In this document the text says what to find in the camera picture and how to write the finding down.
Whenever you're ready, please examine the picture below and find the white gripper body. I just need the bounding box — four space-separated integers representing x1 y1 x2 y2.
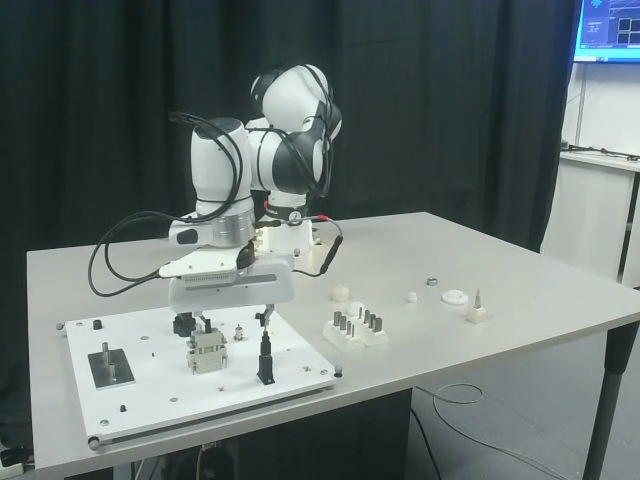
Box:
168 258 295 315

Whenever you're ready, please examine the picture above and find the white task board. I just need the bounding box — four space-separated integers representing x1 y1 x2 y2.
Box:
54 298 346 449

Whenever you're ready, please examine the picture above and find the white round peg holder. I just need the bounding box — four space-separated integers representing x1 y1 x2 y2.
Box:
322 319 365 354

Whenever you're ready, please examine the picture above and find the thin black rod red tag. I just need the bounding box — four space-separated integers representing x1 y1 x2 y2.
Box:
319 213 346 275

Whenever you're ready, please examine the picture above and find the white square peg holder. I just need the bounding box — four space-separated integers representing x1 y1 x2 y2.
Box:
358 324 391 350

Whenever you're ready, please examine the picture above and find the black curtain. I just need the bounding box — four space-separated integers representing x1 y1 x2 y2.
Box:
0 0 585 464

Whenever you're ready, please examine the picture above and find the white cabinet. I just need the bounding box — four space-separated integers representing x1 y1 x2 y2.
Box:
542 149 640 291

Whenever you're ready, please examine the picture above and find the black table leg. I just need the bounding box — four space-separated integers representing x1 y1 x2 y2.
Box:
583 319 629 480

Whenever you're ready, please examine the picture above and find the blue screen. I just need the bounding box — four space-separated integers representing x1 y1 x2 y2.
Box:
572 0 640 64

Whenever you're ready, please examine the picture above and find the black USB plug with cable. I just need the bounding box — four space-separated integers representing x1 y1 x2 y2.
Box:
254 319 278 386

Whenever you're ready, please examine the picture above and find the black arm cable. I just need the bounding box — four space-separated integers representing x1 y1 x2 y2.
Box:
249 63 337 201

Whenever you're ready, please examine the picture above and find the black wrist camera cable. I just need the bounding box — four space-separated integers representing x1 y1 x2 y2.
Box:
88 110 251 296

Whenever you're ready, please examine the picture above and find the thin grey cable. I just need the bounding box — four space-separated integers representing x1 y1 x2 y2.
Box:
432 382 601 480

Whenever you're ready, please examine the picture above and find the thick black cable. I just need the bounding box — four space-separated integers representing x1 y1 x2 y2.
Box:
408 407 445 480

